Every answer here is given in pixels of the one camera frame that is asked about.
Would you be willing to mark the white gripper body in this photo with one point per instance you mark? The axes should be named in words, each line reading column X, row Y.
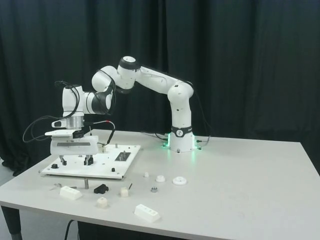
column 75, row 148

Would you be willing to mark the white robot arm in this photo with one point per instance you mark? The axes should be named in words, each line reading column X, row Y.
column 180, row 110

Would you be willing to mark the white task board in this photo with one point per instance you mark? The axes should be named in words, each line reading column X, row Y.
column 105, row 167

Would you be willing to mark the metal round peg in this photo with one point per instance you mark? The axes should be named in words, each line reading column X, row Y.
column 85, row 183

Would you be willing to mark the black D-SUB plug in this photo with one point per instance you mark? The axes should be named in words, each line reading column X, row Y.
column 101, row 189

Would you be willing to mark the white long holder block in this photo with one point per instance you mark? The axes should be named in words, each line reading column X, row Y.
column 147, row 212
column 70, row 193

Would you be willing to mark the thin black rod red tag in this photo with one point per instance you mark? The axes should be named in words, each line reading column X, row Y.
column 111, row 136

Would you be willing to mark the small white holder cube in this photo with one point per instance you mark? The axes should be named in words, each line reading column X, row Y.
column 102, row 202
column 124, row 192

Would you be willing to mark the thin dark pin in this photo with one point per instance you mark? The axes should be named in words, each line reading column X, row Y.
column 130, row 186

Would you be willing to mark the white small gear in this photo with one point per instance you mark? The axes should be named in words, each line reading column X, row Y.
column 146, row 174

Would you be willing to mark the white medium gear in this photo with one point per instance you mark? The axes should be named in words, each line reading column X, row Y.
column 160, row 178

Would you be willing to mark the dark grey table leg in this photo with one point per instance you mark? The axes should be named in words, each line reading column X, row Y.
column 11, row 222

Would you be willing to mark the white large gear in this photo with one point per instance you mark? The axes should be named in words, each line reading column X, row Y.
column 179, row 181

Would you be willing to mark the black curtains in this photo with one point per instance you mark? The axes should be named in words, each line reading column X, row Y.
column 225, row 50

